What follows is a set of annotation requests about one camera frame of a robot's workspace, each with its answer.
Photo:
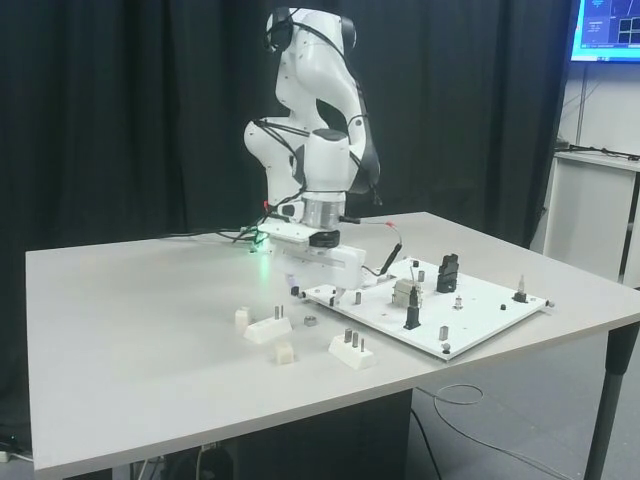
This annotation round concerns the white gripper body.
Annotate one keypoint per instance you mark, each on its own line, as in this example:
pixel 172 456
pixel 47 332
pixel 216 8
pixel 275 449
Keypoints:
pixel 335 265

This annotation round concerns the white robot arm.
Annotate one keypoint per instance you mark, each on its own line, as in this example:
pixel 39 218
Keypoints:
pixel 310 165

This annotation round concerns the metal round peg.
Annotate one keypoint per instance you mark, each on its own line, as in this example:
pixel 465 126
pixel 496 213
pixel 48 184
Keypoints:
pixel 278 312
pixel 355 339

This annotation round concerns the metal hex nut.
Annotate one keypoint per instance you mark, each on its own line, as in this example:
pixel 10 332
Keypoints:
pixel 310 320

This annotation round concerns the metal square peg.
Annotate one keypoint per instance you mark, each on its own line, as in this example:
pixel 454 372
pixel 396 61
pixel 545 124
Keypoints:
pixel 443 333
pixel 347 336

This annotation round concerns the long white peg holder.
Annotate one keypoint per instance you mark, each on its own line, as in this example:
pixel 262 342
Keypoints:
pixel 350 356
pixel 267 331

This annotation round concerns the thin black rod red tag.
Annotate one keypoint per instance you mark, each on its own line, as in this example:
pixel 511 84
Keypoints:
pixel 393 256

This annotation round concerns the small white holder block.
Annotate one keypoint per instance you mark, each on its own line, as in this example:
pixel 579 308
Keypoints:
pixel 242 317
pixel 283 353

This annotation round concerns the beige connector socket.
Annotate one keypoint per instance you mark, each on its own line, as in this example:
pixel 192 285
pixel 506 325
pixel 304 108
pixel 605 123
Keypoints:
pixel 404 291

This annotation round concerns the black D-SUB plug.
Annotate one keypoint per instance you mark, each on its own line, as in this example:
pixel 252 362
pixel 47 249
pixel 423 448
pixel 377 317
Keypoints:
pixel 447 275

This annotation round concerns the metal BNC plug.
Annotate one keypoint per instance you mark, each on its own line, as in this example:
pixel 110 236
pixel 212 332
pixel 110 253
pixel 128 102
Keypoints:
pixel 457 302

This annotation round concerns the white task board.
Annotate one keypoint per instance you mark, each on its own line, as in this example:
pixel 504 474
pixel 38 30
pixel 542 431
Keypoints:
pixel 475 320

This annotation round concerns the clear Ethernet plug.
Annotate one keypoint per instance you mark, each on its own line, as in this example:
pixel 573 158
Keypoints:
pixel 521 290

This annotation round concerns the black curtain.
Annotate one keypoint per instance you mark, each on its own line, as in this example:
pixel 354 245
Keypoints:
pixel 125 110

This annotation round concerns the white cabinet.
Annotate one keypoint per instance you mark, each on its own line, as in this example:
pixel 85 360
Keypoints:
pixel 590 220

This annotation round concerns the grey table leg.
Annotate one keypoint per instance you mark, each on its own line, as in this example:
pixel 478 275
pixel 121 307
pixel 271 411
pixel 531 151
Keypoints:
pixel 607 400

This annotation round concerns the blue screen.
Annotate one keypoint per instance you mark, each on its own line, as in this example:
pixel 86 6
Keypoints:
pixel 607 30

